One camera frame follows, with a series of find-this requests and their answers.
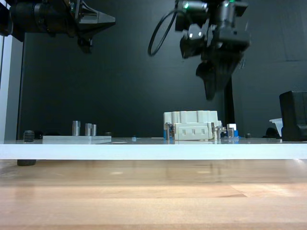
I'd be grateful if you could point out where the silver hub mounting screw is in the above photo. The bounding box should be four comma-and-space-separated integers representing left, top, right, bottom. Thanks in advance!
214, 124, 223, 142

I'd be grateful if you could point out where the beige HAN10E hub housing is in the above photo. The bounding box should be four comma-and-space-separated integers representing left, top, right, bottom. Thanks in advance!
163, 110, 224, 142

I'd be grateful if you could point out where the black plastic connector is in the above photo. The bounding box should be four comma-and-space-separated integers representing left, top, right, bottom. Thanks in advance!
279, 90, 307, 142

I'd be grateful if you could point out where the blue and white small fixture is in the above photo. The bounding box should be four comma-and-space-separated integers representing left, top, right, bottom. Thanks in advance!
224, 123, 240, 139

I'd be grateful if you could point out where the clear plastic tub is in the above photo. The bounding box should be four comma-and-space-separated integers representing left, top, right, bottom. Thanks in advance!
269, 118, 283, 138

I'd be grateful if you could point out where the grey aluminium plate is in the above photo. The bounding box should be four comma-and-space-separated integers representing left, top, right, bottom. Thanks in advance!
42, 135, 112, 145

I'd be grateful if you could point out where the black threaded set screw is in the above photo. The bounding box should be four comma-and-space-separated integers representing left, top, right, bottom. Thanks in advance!
23, 130, 35, 144

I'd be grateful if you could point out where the white base board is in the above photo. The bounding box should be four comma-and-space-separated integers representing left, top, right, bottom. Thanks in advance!
0, 137, 307, 161

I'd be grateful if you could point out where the black backdrop post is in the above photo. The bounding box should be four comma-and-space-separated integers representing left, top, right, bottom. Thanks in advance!
222, 79, 236, 139

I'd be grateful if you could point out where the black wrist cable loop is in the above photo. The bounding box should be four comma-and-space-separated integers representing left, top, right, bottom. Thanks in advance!
147, 9, 179, 58

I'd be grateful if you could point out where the black metal rig frame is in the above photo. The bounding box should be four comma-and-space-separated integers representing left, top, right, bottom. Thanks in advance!
35, 127, 280, 139

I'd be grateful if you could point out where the silver metal post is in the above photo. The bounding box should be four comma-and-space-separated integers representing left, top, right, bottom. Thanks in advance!
72, 120, 82, 137
84, 123, 97, 137

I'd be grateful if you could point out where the silver backdrop frame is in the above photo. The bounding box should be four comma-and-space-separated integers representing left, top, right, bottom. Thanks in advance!
3, 33, 25, 140

